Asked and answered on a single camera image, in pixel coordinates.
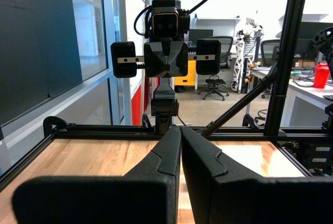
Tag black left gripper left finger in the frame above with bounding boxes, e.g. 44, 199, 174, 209
11, 125, 182, 224

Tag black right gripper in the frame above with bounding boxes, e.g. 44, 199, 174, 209
111, 37, 222, 78

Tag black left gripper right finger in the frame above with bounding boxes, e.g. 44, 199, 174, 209
181, 127, 333, 224

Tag yellow cabinet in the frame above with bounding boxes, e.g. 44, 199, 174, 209
173, 60, 198, 91

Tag black computer monitor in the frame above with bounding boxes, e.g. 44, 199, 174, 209
188, 28, 214, 43
275, 22, 333, 55

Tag red partition panel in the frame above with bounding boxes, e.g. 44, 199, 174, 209
131, 77, 151, 126

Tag black office chair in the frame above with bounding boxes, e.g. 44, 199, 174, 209
198, 35, 235, 102
259, 38, 281, 99

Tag white lattice structure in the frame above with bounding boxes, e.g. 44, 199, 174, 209
230, 22, 263, 94

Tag white desk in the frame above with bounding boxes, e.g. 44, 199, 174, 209
246, 67, 333, 128

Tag small cardboard box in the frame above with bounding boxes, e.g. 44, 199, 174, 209
296, 59, 317, 69

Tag red plastic container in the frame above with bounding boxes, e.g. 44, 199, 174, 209
313, 62, 331, 89

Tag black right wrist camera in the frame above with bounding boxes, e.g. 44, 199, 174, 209
151, 12, 180, 37

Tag white wall shelf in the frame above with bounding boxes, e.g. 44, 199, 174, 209
277, 13, 329, 24
195, 15, 241, 31

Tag black aluminium frame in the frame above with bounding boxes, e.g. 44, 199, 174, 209
0, 0, 333, 192

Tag black perforated bracket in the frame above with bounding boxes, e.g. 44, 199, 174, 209
311, 25, 333, 63

